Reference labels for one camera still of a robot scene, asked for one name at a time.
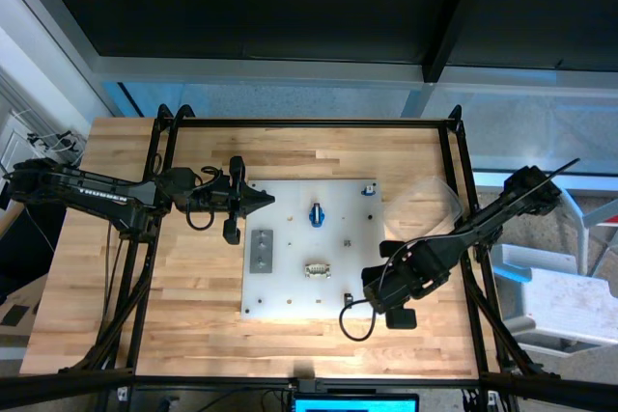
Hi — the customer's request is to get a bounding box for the white task board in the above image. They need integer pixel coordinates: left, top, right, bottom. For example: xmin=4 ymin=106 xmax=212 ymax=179
xmin=239 ymin=178 xmax=390 ymax=321

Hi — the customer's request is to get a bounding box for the beige connector housing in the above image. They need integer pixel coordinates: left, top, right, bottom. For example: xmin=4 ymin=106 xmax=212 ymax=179
xmin=303 ymin=261 xmax=335 ymax=281

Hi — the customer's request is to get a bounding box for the black wall post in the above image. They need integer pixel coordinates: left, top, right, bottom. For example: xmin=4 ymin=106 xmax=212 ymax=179
xmin=421 ymin=0 xmax=485 ymax=85

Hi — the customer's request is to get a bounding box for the black table frame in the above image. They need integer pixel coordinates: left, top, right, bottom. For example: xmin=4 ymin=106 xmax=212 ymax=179
xmin=0 ymin=102 xmax=618 ymax=412

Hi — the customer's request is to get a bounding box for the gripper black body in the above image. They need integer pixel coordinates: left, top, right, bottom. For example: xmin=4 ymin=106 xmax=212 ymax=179
xmin=361 ymin=238 xmax=422 ymax=332
xmin=208 ymin=155 xmax=249 ymax=246

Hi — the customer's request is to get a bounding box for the white metal stand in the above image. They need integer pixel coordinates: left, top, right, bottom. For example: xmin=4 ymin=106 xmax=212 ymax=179
xmin=554 ymin=184 xmax=618 ymax=288

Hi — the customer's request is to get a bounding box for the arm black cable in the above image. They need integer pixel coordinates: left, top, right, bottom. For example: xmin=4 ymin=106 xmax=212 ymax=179
xmin=184 ymin=165 xmax=223 ymax=233
xmin=338 ymin=237 xmax=416 ymax=343

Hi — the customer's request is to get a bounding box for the white step stool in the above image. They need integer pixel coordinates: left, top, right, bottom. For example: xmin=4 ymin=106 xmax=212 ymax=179
xmin=490 ymin=241 xmax=618 ymax=361

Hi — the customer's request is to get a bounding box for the screen with blue edge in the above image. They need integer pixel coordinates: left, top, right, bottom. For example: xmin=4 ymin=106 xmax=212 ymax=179
xmin=291 ymin=393 xmax=421 ymax=412

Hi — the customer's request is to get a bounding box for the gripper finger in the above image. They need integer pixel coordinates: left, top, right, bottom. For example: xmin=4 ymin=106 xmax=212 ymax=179
xmin=245 ymin=182 xmax=276 ymax=201
xmin=246 ymin=198 xmax=276 ymax=217

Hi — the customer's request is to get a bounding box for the blue plastic clamp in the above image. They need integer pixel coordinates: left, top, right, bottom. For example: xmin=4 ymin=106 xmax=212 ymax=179
xmin=306 ymin=202 xmax=326 ymax=230

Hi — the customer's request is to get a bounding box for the clear plastic tub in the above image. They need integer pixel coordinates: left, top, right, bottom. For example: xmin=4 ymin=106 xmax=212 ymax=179
xmin=383 ymin=174 xmax=463 ymax=246

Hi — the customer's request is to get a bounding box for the cardboard box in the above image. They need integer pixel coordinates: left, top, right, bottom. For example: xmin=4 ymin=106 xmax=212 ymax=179
xmin=0 ymin=274 xmax=50 ymax=337

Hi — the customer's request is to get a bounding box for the small black camera mount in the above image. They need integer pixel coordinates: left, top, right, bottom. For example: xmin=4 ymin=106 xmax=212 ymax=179
xmin=294 ymin=375 xmax=320 ymax=397

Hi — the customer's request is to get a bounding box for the grey metal bar plate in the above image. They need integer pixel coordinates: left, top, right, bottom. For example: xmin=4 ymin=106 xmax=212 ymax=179
xmin=248 ymin=227 xmax=275 ymax=274

